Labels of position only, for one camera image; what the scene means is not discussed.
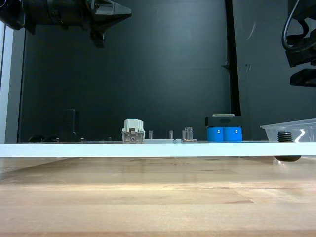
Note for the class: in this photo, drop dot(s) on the clear plastic container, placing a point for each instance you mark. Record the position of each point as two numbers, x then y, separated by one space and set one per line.
303 129

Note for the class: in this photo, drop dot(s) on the black upright block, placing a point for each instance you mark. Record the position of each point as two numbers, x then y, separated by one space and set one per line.
70 123

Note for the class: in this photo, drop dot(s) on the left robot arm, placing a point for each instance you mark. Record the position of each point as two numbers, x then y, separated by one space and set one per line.
37 11

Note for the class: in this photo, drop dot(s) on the clear socket on steel base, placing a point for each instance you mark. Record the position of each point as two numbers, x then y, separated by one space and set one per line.
188 134

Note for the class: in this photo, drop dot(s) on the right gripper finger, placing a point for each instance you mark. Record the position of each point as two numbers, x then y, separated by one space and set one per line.
304 77

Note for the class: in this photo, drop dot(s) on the white task board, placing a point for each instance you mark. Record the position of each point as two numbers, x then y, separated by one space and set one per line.
148 149

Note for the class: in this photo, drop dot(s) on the black block with steel top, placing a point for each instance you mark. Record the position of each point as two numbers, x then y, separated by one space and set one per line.
222 121

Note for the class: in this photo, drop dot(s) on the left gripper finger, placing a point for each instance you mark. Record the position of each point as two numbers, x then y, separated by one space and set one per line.
111 17
116 7

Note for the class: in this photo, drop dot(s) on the black frame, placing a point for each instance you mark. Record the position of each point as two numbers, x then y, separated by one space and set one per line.
233 61

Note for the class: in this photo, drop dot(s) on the short steel peg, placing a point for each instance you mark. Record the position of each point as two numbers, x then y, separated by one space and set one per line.
151 135
171 134

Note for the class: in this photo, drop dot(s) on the blue socket block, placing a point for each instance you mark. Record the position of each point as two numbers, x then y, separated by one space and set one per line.
233 135
215 134

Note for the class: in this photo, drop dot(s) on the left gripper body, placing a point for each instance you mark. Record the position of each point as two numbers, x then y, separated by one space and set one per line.
97 34

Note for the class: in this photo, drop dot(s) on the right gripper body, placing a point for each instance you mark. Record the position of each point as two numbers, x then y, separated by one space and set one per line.
302 55

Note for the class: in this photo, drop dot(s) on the black threaded stud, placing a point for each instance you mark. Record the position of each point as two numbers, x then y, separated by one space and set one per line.
285 136

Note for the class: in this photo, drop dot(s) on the beige many-pin connector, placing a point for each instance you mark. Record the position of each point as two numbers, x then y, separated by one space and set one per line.
133 130

